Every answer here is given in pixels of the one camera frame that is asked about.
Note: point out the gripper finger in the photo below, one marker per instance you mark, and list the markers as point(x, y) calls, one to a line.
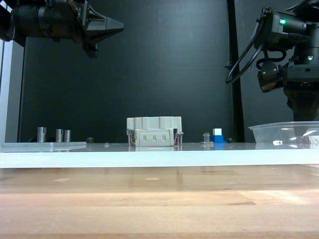
point(304, 104)
point(99, 25)

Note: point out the beige HAN10-E connector insert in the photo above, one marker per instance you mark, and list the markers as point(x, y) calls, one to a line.
point(314, 141)

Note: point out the small blue white connector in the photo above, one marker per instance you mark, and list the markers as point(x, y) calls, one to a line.
point(219, 139)

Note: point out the beige connector socket base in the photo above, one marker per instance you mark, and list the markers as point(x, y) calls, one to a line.
point(154, 137)

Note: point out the clear plastic tub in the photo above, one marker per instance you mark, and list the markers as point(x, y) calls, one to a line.
point(274, 137)

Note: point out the black board screw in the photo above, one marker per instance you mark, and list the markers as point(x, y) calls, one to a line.
point(90, 140)
point(229, 140)

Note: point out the grey metal plate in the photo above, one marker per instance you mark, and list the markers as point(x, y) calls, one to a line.
point(30, 147)

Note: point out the white mounting board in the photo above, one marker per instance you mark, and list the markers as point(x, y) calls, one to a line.
point(159, 158)

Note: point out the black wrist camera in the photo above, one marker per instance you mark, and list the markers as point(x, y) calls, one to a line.
point(269, 74)

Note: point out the black metal frame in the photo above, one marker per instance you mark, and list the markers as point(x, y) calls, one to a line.
point(235, 112)

